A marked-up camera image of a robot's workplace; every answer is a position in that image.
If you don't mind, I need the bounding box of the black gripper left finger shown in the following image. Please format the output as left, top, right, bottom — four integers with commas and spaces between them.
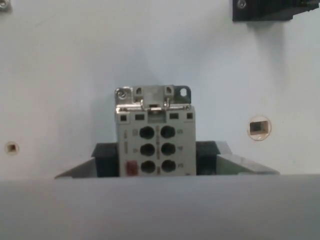
53, 142, 119, 179

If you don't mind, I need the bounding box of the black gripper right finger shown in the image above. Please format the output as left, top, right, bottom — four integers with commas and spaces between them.
195, 140, 281, 177

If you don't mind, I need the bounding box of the grey waterproof plug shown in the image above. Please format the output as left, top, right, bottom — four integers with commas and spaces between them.
114, 84, 193, 177

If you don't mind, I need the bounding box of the white task board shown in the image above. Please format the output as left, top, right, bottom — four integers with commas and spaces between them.
0, 0, 320, 181

